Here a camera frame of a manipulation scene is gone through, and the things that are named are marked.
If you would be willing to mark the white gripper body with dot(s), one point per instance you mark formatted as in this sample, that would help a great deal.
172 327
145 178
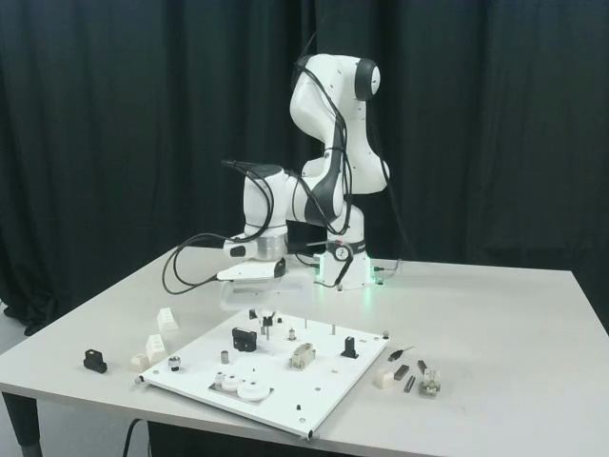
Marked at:
266 292

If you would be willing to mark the metal square peg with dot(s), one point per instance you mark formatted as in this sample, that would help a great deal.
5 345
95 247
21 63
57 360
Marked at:
265 331

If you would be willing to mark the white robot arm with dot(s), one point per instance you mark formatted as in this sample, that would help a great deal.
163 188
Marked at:
314 95

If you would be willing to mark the white peg holder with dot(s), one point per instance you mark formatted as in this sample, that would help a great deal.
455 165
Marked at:
167 320
156 346

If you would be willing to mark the thin dark metal peg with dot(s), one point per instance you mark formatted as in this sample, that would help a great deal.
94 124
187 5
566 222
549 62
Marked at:
409 384

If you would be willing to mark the white task board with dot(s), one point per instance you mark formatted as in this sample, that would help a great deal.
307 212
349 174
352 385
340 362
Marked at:
295 381

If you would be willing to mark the thin black rod red tag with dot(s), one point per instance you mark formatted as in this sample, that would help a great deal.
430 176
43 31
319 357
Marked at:
318 244

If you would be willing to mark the white medium gear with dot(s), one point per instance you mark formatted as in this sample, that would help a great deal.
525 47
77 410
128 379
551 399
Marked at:
230 382

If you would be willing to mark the white small gear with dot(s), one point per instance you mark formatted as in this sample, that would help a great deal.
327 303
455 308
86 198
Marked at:
219 379

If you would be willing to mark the metal BNC plug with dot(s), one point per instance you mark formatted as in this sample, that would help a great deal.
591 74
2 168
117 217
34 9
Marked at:
175 363

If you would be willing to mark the small white holder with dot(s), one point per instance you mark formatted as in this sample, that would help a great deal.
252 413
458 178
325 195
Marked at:
139 362

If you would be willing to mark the white plug holder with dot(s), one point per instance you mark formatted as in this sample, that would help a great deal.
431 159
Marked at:
383 378

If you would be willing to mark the black USB plug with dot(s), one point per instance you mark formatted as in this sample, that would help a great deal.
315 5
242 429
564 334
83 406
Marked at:
396 355

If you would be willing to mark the black waterproof plug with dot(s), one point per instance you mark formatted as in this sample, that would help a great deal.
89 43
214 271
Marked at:
400 371

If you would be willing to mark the black D-SUB plug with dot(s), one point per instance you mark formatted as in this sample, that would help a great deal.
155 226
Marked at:
94 361

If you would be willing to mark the clear Ethernet plug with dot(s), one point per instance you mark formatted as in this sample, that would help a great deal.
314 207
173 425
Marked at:
429 383

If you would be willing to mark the black curtains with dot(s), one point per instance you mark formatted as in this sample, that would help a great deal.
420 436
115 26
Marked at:
119 119

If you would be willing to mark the black table leg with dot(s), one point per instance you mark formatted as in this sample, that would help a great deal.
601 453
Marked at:
21 423

